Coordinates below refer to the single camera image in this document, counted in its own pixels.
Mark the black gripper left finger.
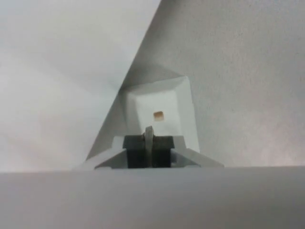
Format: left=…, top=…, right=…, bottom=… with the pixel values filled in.
left=95, top=135, right=147, bottom=169

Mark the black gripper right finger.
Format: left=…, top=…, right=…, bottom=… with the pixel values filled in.
left=152, top=135, right=224, bottom=169

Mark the metal square peg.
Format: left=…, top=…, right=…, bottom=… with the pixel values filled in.
left=144, top=125, right=155, bottom=168

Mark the white long peg holder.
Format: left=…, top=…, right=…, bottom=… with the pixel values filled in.
left=120, top=75, right=200, bottom=153

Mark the white task board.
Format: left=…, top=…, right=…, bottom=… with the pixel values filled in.
left=0, top=0, right=163, bottom=171

